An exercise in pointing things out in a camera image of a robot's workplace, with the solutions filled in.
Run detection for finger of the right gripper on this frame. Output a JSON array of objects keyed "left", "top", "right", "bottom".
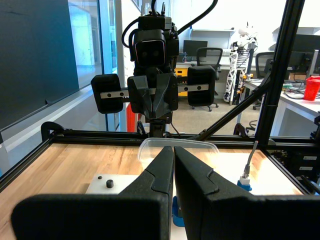
[
  {"left": 153, "top": 74, "right": 179, "bottom": 119},
  {"left": 127, "top": 75, "right": 156, "bottom": 119}
]

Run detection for small blue RJ45 socket mount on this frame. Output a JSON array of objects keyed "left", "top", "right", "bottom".
[{"left": 236, "top": 176, "right": 253, "bottom": 193}]

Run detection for thin black camera cable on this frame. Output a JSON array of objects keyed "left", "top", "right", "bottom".
[{"left": 176, "top": 0, "right": 219, "bottom": 35}]

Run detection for blue and black socket mount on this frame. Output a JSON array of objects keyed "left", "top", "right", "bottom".
[{"left": 171, "top": 195, "right": 186, "bottom": 228}]

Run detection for dark computer monitor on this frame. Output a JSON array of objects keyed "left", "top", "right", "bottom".
[
  {"left": 182, "top": 39, "right": 209, "bottom": 62},
  {"left": 289, "top": 49, "right": 320, "bottom": 75}
]

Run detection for black office chair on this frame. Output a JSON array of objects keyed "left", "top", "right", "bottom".
[
  {"left": 191, "top": 46, "right": 224, "bottom": 113},
  {"left": 251, "top": 51, "right": 276, "bottom": 111}
]

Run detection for white lattice robot leg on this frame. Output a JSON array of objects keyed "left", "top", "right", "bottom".
[{"left": 223, "top": 21, "right": 259, "bottom": 103}]

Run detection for clear plastic tub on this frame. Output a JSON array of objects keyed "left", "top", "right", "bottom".
[{"left": 138, "top": 136, "right": 221, "bottom": 173}]

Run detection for black electronics box white labels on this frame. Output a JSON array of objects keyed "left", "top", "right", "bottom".
[{"left": 271, "top": 148, "right": 320, "bottom": 196}]

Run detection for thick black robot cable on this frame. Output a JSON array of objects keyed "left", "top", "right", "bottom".
[{"left": 121, "top": 18, "right": 140, "bottom": 62}]

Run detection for black metal frame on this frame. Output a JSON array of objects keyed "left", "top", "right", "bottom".
[{"left": 0, "top": 0, "right": 320, "bottom": 197}]

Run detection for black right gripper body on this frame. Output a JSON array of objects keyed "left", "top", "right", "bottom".
[{"left": 90, "top": 65, "right": 216, "bottom": 115}]

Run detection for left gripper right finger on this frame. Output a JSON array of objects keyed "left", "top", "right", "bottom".
[{"left": 173, "top": 146, "right": 320, "bottom": 240}]

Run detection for yellow tool case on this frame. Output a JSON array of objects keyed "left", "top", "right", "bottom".
[{"left": 174, "top": 67, "right": 190, "bottom": 97}]

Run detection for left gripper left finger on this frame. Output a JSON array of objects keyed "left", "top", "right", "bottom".
[{"left": 10, "top": 146, "right": 175, "bottom": 240}]

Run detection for white work desk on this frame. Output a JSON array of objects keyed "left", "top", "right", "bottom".
[{"left": 243, "top": 74, "right": 320, "bottom": 138}]

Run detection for RJ45 connector with grey cable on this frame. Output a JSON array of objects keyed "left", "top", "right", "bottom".
[{"left": 239, "top": 140, "right": 260, "bottom": 184}]

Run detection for red plastic container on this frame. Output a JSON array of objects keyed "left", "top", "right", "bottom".
[{"left": 303, "top": 75, "right": 320, "bottom": 102}]

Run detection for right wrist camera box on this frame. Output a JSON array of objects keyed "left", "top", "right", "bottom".
[{"left": 134, "top": 39, "right": 167, "bottom": 68}]

